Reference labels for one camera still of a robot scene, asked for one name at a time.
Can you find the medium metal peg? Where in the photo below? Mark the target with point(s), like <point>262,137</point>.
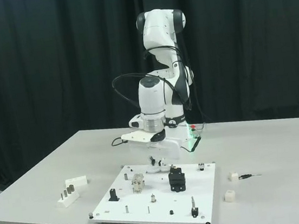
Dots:
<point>65,195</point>

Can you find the white task board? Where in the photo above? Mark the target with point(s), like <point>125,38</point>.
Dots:
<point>154,198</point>

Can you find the flat white mounting plate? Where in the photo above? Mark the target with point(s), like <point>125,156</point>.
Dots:
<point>137,138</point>

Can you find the metal BNC plug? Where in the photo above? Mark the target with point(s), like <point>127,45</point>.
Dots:
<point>153,199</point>

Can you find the black clamp with bolt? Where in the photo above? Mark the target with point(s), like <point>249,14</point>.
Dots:
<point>194,210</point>

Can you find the black upright bracket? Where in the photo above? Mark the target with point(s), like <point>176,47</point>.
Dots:
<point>113,195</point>

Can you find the empty white peg holder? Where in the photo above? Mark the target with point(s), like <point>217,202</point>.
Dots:
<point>76,181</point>

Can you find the metal square connector block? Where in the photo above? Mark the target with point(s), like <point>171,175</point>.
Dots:
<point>137,184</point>

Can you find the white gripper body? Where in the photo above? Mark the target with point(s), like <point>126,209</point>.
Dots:
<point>167,148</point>

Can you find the thick metal peg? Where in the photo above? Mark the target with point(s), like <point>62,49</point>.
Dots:
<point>72,189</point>
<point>69,190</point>

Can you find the thin metal peg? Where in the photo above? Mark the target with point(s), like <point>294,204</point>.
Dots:
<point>61,197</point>

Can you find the white cube plug holder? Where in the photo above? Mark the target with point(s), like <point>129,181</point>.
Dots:
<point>229,196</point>
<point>233,176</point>

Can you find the black D-SUB plug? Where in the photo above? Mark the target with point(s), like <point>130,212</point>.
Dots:
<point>177,179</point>

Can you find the metal waterproof plug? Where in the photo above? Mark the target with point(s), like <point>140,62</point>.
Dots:
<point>201,166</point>

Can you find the white holder with pegs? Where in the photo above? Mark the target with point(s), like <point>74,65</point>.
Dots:
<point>67,201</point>

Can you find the black curtain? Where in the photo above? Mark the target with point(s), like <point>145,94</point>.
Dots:
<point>37,63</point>

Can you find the thin metal pin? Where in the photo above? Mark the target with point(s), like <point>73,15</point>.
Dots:
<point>148,209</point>

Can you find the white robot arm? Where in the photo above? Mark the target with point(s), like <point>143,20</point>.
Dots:
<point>156,34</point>

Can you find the white large gear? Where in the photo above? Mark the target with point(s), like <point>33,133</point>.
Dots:
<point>152,170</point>

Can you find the metal round peg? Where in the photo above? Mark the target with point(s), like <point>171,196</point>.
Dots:
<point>126,210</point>

